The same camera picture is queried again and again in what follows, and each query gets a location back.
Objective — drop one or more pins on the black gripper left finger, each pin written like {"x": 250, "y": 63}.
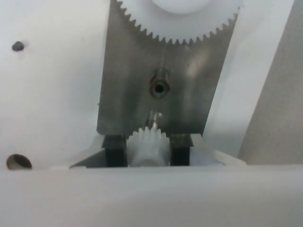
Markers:
{"x": 113, "y": 151}

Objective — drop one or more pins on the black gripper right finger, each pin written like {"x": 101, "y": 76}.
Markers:
{"x": 180, "y": 151}

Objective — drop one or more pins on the white small gear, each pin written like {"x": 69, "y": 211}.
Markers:
{"x": 148, "y": 147}

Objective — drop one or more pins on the white large gear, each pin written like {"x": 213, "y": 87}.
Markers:
{"x": 180, "y": 19}

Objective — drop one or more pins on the white task board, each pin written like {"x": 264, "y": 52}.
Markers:
{"x": 52, "y": 94}

